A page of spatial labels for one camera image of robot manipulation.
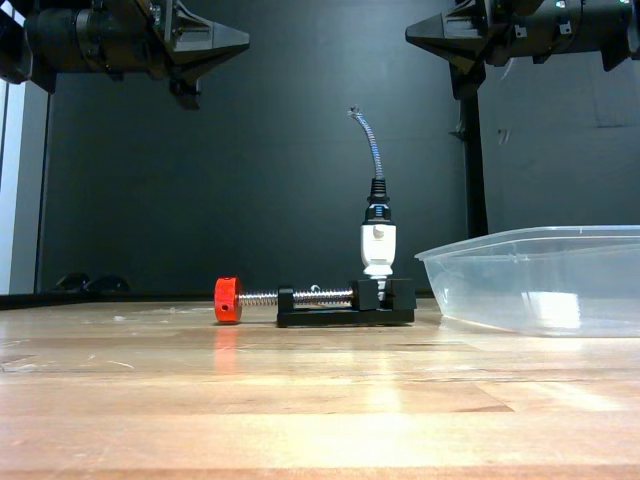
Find black vise with orange knob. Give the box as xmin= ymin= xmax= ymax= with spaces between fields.
xmin=214 ymin=275 xmax=417 ymax=329

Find clear plastic tub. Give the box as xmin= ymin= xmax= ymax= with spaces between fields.
xmin=414 ymin=224 xmax=640 ymax=339

